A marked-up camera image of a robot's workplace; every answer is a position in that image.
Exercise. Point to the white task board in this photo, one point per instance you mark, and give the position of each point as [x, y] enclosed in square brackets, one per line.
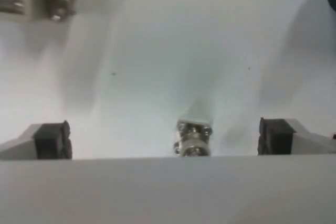
[157, 51]

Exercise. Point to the metal BNC plug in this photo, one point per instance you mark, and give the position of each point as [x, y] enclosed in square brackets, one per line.
[193, 148]

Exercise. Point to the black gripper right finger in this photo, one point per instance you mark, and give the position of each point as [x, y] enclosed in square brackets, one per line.
[278, 137]

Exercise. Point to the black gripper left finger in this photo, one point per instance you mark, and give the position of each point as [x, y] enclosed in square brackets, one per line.
[50, 140]

